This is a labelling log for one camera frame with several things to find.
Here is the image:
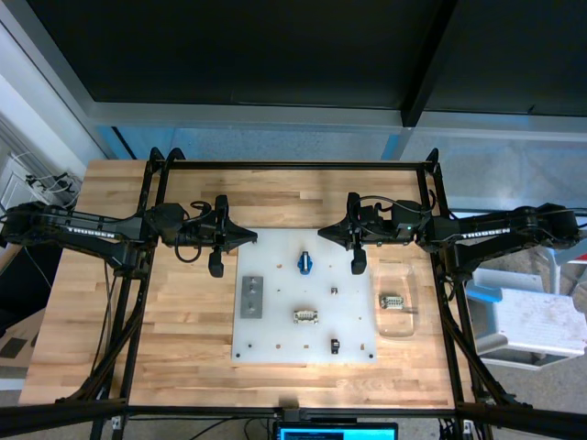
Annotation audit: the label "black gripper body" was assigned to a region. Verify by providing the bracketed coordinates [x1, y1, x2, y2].
[181, 194, 231, 280]
[347, 192, 392, 277]

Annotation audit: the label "grey metal plate with pegs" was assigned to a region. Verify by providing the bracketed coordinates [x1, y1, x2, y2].
[239, 274, 265, 320]

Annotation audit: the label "white plastic board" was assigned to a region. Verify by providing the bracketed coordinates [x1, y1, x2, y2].
[232, 226, 379, 367]

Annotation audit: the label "clear plastic tub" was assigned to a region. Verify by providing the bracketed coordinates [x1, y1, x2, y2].
[371, 258, 422, 341]

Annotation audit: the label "laptop screen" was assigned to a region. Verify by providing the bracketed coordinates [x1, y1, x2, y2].
[272, 421, 399, 440]

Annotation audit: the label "white step stool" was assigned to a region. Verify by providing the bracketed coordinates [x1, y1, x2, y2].
[462, 226, 587, 373]

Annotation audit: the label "cardboard box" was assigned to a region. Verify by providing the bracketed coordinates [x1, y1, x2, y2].
[0, 307, 47, 368]

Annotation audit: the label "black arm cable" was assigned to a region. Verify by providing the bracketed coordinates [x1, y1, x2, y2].
[173, 200, 216, 264]

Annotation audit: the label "black aluminium frame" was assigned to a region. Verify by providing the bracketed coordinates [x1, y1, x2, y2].
[0, 146, 587, 440]

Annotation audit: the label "tangled cables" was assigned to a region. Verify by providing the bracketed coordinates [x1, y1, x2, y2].
[22, 170, 79, 196]

